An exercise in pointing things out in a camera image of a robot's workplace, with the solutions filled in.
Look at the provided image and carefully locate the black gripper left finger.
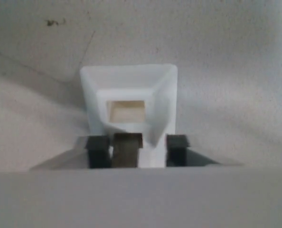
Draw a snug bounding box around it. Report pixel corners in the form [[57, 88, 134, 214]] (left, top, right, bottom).
[[29, 135, 111, 170]]

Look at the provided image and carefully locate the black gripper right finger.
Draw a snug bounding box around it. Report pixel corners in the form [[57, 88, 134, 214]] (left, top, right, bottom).
[[166, 134, 244, 168]]

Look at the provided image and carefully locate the metal square peg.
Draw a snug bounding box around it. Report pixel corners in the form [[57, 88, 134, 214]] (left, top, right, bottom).
[[112, 133, 144, 168]]

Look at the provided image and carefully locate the white peg holder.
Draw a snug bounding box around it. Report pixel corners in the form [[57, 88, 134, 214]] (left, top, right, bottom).
[[80, 63, 179, 168]]

